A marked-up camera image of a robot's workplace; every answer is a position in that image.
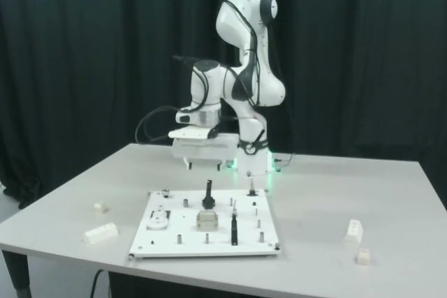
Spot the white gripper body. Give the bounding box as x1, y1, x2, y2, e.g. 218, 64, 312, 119
172, 133, 235, 160

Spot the flat white mounting plate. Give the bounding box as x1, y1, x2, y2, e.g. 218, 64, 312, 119
168, 126, 220, 140

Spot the white task board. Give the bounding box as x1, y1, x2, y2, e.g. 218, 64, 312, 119
127, 188, 282, 261

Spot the white large gear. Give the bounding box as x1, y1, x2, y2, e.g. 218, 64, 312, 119
146, 216, 168, 231

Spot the long white holder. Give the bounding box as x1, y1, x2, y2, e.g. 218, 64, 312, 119
82, 223, 119, 244
343, 219, 364, 243

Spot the black curtain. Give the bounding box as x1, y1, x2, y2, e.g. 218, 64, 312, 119
0, 0, 447, 211

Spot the dark grey table leg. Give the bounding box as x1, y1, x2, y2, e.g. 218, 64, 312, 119
1, 251, 29, 298

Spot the silver wrist ring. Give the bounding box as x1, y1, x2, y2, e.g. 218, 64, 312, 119
193, 109, 224, 127

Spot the small white camera box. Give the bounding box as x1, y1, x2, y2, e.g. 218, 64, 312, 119
175, 109, 196, 125

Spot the thin black base cable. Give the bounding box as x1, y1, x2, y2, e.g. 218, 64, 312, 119
273, 153, 297, 167

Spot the black floor cable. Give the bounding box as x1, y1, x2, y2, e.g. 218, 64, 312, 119
91, 269, 105, 298

